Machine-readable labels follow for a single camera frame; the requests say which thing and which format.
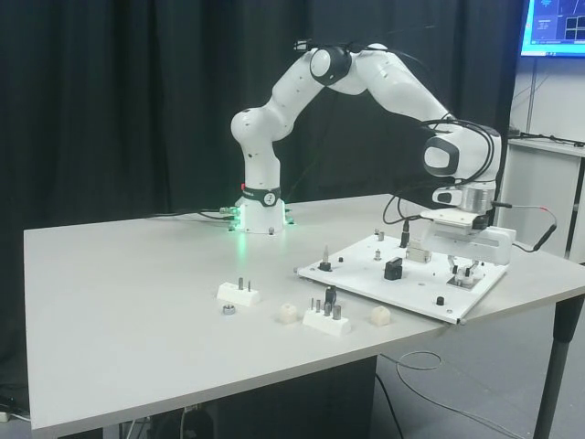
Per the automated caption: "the black control cabinet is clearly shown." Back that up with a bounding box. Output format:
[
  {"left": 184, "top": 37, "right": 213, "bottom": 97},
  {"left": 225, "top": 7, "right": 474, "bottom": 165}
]
[{"left": 119, "top": 354, "right": 380, "bottom": 439}]

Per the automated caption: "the blue screen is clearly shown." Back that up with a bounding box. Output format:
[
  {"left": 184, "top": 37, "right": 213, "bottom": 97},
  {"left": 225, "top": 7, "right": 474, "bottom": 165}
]
[{"left": 519, "top": 0, "right": 585, "bottom": 59}]

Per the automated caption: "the black floor cable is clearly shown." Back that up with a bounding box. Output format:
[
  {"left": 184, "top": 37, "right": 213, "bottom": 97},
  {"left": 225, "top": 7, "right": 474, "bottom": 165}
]
[{"left": 376, "top": 372, "right": 399, "bottom": 439}]

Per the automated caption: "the short white peg holder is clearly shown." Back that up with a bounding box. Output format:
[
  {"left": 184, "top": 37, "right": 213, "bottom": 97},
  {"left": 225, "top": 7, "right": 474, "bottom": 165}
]
[{"left": 216, "top": 281, "right": 262, "bottom": 309}]

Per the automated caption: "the grey floor cable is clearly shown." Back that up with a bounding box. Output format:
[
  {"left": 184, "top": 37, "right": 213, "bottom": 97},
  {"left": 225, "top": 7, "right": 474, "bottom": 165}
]
[{"left": 395, "top": 349, "right": 549, "bottom": 439}]

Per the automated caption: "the thin black rod on wire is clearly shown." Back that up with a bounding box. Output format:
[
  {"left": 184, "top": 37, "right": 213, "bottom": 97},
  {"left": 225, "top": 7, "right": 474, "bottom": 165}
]
[{"left": 491, "top": 200, "right": 558, "bottom": 252}]

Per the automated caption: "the black table cable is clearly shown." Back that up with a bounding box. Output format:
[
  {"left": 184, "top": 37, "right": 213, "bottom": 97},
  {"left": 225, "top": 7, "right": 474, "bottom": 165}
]
[{"left": 153, "top": 208, "right": 239, "bottom": 220}]

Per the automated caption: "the small cream cube holder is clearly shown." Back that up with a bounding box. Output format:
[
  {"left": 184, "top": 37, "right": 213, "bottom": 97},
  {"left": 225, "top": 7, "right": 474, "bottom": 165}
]
[
  {"left": 368, "top": 305, "right": 392, "bottom": 327},
  {"left": 277, "top": 303, "right": 301, "bottom": 326}
]

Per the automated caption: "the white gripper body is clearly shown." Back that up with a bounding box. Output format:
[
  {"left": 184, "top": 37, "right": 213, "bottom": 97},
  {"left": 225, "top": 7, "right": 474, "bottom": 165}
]
[{"left": 422, "top": 226, "right": 518, "bottom": 266}]

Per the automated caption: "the thin black cable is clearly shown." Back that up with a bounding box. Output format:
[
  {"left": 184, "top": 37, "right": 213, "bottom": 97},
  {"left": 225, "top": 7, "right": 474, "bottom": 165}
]
[{"left": 509, "top": 129, "right": 585, "bottom": 148}]

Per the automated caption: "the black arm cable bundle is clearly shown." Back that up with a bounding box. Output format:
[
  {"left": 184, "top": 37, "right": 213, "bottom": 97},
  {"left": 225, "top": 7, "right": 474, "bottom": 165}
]
[{"left": 292, "top": 38, "right": 504, "bottom": 230}]

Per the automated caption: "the white cabinet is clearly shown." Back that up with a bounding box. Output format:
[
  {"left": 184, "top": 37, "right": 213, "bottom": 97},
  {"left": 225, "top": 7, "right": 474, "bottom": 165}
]
[{"left": 495, "top": 134, "right": 585, "bottom": 266}]

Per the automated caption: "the long white peg holder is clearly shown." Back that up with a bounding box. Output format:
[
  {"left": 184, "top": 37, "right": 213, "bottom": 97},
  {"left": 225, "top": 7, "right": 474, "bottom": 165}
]
[{"left": 302, "top": 310, "right": 353, "bottom": 338}]

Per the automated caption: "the black curtain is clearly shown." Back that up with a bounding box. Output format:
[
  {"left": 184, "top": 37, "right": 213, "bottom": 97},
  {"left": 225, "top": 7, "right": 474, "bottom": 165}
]
[{"left": 0, "top": 0, "right": 522, "bottom": 271}]

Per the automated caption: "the white task board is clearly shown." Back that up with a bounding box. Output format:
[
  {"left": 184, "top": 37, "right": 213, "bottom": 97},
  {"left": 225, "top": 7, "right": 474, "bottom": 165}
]
[{"left": 292, "top": 230, "right": 509, "bottom": 327}]

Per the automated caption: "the black table leg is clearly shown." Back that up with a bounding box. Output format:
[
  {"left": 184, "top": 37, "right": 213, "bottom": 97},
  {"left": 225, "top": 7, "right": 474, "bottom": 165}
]
[{"left": 532, "top": 296, "right": 580, "bottom": 439}]

